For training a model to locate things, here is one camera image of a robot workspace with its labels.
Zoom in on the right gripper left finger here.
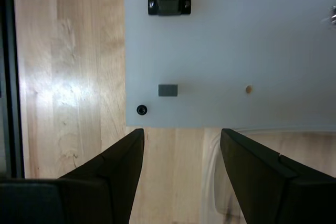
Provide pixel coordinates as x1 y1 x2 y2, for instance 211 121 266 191
0 128 145 224

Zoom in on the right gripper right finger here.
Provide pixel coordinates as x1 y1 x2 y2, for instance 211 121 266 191
220 128 336 224

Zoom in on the clear plastic container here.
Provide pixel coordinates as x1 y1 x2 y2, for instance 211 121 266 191
201 127 336 219

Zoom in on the white task board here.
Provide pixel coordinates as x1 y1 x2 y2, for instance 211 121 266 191
123 0 336 130

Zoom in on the steel threaded stud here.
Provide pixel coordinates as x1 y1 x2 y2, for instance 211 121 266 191
321 5 336 29

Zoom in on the black frame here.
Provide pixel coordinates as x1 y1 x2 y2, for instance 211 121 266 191
0 0 25 179

